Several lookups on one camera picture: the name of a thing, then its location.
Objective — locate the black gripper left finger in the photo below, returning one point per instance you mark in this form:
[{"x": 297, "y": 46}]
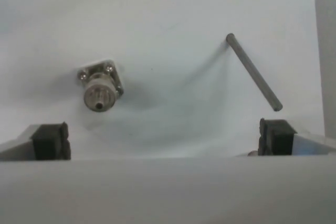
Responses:
[{"x": 47, "y": 145}]

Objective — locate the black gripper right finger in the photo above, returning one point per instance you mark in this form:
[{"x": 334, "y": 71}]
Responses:
[{"x": 278, "y": 140}]

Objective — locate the metal BNC plug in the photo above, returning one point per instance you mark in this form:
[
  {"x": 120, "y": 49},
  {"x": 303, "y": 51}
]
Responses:
[{"x": 99, "y": 95}]

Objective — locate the thin metal round peg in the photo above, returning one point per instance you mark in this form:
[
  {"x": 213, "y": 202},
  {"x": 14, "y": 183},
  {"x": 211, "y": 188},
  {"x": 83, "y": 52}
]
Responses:
[{"x": 253, "y": 72}]

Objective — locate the white task board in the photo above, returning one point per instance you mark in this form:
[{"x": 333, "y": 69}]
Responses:
[{"x": 170, "y": 24}]

